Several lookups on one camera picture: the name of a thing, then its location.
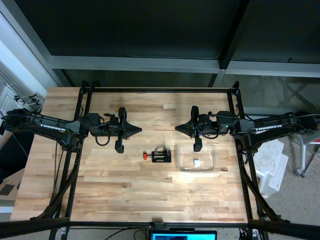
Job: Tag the white power strip with plugs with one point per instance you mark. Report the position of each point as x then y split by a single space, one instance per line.
27 100

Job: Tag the white plastic step stool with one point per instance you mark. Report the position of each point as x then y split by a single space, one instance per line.
271 160

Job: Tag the laptop screen with blue edge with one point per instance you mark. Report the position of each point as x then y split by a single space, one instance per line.
182 236

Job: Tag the black vise with red knob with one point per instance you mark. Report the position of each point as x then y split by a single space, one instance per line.
160 158

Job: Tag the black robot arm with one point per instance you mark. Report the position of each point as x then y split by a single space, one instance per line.
50 126
267 128

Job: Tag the black aluminium frame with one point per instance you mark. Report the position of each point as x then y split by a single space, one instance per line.
112 223

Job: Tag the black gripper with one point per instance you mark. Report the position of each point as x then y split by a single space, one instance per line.
206 126
120 128

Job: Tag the white foam block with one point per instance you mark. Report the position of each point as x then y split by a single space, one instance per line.
197 162

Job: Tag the clear plastic tub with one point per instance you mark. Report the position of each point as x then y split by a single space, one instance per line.
197 168

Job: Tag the black table level camera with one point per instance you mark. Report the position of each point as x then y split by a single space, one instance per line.
157 223

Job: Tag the grey chair base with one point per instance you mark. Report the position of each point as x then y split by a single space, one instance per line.
303 150

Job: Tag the brown cardboard box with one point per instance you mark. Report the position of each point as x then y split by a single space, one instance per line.
10 185

